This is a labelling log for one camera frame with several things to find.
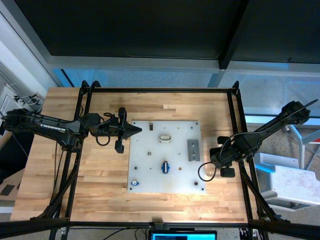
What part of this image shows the black aluminium frame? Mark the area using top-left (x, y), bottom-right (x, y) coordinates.
top-left (0, 79), bottom-right (320, 240)

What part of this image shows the small black table camera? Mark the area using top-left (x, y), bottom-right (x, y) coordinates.
top-left (151, 216), bottom-right (165, 229)

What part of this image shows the white step stool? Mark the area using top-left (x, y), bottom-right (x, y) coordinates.
top-left (254, 152), bottom-right (320, 213)

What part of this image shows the clear plastic tub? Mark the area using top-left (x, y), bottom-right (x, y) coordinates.
top-left (201, 136), bottom-right (230, 179)

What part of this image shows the white power strip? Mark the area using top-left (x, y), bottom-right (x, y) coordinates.
top-left (12, 93), bottom-right (44, 108)

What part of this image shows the black elbow cable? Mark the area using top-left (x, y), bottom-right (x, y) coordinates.
top-left (298, 99), bottom-right (320, 111)

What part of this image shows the grey metal peg plate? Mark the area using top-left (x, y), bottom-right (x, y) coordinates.
top-left (187, 139), bottom-right (201, 163)

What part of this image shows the white taskboard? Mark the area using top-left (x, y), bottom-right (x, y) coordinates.
top-left (127, 120), bottom-right (207, 195)

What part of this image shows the black looping arm cable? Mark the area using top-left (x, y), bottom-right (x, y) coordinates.
top-left (198, 159), bottom-right (218, 183)
top-left (95, 129), bottom-right (112, 147)
top-left (216, 133), bottom-right (241, 163)
top-left (102, 111), bottom-right (116, 125)

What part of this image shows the grey metal stand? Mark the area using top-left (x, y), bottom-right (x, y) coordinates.
top-left (282, 123), bottom-right (320, 173)

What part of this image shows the blue round holder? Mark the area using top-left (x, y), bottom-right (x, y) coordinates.
top-left (160, 161), bottom-right (171, 175)

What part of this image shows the cardboard box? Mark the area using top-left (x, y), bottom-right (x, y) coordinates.
top-left (0, 167), bottom-right (26, 201)

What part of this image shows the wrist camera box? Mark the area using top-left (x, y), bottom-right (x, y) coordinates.
top-left (209, 147), bottom-right (220, 165)

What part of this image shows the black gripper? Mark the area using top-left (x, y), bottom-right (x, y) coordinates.
top-left (216, 136), bottom-right (236, 179)
top-left (96, 107), bottom-right (143, 154)

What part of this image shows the black wall column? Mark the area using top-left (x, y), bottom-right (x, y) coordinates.
top-left (218, 0), bottom-right (251, 70)

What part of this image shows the laptop screen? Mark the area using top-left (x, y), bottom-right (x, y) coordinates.
top-left (149, 230), bottom-right (218, 240)

